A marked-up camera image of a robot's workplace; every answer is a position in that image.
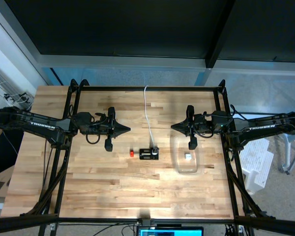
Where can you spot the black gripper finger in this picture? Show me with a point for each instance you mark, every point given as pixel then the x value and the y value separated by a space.
pixel 183 124
pixel 119 126
pixel 119 131
pixel 183 130

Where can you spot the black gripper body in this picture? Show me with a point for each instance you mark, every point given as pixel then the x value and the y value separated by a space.
pixel 191 127
pixel 111 127

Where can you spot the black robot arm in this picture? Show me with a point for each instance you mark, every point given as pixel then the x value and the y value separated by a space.
pixel 260 127
pixel 39 123

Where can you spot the white receptacle socket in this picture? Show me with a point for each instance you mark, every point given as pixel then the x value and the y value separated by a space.
pixel 154 149

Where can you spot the white foam block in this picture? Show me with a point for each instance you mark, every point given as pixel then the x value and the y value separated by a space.
pixel 188 156

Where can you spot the black clamp with red knob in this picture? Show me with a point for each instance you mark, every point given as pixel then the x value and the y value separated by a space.
pixel 145 155

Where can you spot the clear plastic tub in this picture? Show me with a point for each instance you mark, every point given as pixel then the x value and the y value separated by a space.
pixel 186 169

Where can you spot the white plastic step stool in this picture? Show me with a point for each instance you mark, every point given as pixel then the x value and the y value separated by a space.
pixel 256 162

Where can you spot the black steel column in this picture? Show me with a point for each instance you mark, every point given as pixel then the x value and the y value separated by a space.
pixel 218 37

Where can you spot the blue-edged screen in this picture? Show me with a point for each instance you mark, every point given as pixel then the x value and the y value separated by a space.
pixel 170 232

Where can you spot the brown cardboard box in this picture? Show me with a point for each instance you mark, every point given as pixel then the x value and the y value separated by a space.
pixel 5 175

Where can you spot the black aluminium frame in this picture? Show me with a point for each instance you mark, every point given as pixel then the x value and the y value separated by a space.
pixel 113 88

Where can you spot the small black camera box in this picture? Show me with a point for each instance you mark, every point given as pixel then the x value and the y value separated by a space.
pixel 145 220

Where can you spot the grey metal chair frame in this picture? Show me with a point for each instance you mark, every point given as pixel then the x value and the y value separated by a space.
pixel 288 147

